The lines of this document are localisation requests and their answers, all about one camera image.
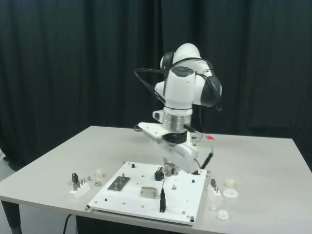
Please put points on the small metal peg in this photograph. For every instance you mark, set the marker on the small metal peg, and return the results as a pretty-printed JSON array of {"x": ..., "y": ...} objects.
[{"x": 213, "y": 182}]

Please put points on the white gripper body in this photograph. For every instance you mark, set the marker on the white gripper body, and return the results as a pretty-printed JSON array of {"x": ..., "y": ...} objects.
[{"x": 180, "y": 156}]

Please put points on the metal round peg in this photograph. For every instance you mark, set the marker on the metal round peg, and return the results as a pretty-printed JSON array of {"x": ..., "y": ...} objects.
[{"x": 84, "y": 181}]

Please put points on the black curtain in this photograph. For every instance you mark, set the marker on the black curtain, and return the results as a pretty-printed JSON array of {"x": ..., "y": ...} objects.
[{"x": 73, "y": 61}]

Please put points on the white medium gear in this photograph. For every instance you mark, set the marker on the white medium gear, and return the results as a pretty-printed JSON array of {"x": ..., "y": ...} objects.
[{"x": 222, "y": 215}]

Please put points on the black table leg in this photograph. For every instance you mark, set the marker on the black table leg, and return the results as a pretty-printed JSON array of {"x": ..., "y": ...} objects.
[{"x": 9, "y": 217}]

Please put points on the white large gear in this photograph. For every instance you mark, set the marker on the white large gear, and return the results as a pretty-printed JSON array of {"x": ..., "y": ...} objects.
[{"x": 230, "y": 194}]

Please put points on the black Ethernet plug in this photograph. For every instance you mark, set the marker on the black Ethernet plug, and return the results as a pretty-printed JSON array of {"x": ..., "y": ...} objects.
[{"x": 159, "y": 175}]

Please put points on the cream round holder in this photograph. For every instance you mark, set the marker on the cream round holder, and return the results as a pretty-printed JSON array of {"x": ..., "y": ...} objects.
[{"x": 229, "y": 182}]

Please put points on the white small gear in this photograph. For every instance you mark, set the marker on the white small gear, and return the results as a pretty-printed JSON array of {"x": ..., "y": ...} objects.
[{"x": 212, "y": 207}]

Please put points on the metal nut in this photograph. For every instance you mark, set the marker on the metal nut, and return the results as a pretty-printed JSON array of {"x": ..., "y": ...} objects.
[{"x": 97, "y": 183}]

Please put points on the white peg holder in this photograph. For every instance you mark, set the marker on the white peg holder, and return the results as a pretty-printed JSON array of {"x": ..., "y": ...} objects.
[
  {"x": 215, "y": 196},
  {"x": 78, "y": 193}
]

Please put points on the white task board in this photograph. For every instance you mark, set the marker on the white task board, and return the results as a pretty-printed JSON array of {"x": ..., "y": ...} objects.
[{"x": 136, "y": 178}]

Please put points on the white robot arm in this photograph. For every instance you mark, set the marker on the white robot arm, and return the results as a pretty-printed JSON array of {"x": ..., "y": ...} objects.
[{"x": 180, "y": 85}]

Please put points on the metal square peg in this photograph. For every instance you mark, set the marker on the metal square peg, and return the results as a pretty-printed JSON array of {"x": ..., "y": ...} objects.
[{"x": 76, "y": 187}]

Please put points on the black D-SUB plug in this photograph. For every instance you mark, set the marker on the black D-SUB plug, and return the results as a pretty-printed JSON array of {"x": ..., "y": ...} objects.
[{"x": 74, "y": 178}]

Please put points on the white cube holder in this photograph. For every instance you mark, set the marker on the white cube holder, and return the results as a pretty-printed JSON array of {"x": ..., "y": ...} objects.
[{"x": 98, "y": 172}]

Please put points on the black USB plug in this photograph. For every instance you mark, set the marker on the black USB plug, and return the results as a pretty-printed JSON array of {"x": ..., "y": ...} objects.
[{"x": 162, "y": 197}]

